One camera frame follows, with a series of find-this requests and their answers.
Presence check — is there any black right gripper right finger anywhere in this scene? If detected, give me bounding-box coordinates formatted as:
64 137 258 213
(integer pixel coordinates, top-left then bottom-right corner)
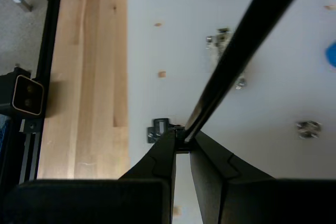
188 130 336 224

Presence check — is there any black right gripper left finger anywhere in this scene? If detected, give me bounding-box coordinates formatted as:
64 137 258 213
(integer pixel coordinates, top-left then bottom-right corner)
0 129 176 224

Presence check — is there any black USB connector with cable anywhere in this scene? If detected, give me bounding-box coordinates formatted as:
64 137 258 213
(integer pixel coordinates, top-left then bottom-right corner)
173 0 316 154

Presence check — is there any silver metal connector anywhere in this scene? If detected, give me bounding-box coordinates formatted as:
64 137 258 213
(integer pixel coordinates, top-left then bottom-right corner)
234 73 249 90
205 27 232 61
296 120 322 139

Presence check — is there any black USB hub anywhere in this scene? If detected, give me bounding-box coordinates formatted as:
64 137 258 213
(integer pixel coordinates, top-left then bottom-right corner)
146 118 174 145

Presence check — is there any blue screen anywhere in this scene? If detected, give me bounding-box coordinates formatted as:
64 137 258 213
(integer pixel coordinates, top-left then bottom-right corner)
0 113 13 183

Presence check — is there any blue round part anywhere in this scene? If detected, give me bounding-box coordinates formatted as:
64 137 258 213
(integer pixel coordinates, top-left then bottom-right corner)
324 39 336 72

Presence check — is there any white board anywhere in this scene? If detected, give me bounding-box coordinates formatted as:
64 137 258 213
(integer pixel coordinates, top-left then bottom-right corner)
127 0 336 224

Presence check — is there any black fixed depth camera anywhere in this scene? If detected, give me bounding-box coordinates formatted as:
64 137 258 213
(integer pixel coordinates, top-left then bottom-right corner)
0 66 46 118

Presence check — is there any black aluminium frame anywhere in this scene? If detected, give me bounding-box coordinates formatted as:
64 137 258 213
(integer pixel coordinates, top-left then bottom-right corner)
18 0 66 184

